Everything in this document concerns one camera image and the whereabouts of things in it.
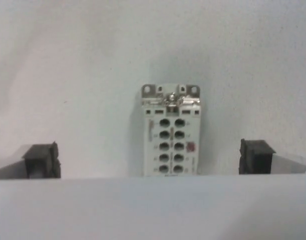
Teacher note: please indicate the white waterproof plug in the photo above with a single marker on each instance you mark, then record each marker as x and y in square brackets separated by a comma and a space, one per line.
[170, 140]

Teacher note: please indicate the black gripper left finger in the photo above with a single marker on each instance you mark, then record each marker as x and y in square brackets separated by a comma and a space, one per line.
[40, 160]

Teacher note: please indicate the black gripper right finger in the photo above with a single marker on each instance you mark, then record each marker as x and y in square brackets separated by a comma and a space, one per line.
[255, 157]

